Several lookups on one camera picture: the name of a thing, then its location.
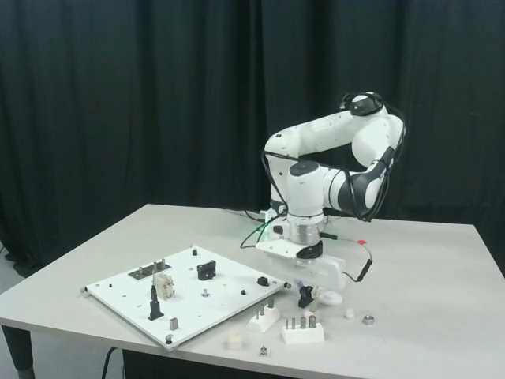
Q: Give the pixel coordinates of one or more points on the metal hex nut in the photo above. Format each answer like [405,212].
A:
[368,319]

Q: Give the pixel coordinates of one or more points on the small white cube holder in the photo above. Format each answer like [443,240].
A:
[235,341]

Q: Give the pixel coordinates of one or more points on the white two-hole peg holder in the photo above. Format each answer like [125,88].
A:
[263,320]

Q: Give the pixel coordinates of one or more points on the white task board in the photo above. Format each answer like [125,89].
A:
[221,304]

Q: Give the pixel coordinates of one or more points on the black D-SUB plug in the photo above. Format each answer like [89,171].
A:
[304,299]

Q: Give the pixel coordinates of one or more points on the medium metal round peg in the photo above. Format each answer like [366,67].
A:
[304,322]

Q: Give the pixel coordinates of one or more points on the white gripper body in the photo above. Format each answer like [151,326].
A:
[319,272]

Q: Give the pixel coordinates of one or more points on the small metal plug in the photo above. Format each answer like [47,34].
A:
[262,351]

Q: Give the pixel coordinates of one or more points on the black table leg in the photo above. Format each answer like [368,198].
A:
[17,351]

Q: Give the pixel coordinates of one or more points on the white four-hole peg holder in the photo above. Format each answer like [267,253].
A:
[305,335]

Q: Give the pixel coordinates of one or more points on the beige connector block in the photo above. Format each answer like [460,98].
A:
[165,286]

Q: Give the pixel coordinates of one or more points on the black curtain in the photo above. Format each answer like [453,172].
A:
[158,98]

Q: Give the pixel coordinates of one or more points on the white large gear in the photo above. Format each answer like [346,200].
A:
[330,299]

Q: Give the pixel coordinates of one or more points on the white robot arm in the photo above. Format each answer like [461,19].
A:
[315,185]

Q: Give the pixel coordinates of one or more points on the thick metal round peg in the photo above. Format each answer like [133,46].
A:
[312,321]

